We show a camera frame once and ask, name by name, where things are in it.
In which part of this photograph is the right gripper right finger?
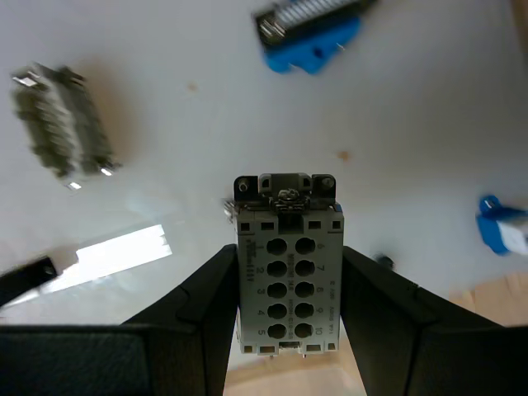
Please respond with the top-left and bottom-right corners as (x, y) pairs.
(341, 245), (528, 396)

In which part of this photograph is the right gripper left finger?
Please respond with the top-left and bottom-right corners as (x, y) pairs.
(0, 243), (241, 396)

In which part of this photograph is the beige connector top half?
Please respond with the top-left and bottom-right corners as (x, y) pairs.
(233, 172), (347, 359)

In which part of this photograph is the beige many-pin connector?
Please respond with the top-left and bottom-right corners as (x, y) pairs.
(10, 61), (123, 191)

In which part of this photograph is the small blue socket block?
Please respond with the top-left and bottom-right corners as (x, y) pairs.
(476, 194), (528, 257)

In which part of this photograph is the black block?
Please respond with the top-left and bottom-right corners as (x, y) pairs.
(0, 254), (57, 309)

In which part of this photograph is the white task board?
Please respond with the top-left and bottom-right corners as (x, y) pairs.
(0, 0), (528, 368)

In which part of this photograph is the large blue socket block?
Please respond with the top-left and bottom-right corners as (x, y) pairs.
(251, 0), (380, 76)

